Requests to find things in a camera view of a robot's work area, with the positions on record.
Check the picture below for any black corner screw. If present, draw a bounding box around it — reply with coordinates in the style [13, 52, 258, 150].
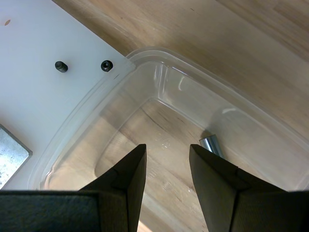
[100, 59, 113, 73]

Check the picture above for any silver metal cylinder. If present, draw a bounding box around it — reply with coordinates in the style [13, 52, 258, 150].
[199, 134, 225, 159]

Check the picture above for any grey metal plate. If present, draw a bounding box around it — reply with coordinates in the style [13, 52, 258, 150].
[0, 124, 33, 189]

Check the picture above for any clear plastic container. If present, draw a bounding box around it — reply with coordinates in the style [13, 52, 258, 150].
[28, 47, 309, 232]

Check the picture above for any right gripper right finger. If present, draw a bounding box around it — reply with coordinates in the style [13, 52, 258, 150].
[189, 144, 290, 232]

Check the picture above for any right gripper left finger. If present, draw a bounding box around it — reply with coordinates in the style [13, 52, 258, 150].
[79, 144, 147, 232]

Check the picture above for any black set screw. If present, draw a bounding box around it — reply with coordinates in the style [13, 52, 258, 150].
[55, 61, 69, 73]

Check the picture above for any white plastic board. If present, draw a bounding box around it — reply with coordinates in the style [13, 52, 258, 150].
[0, 0, 136, 191]

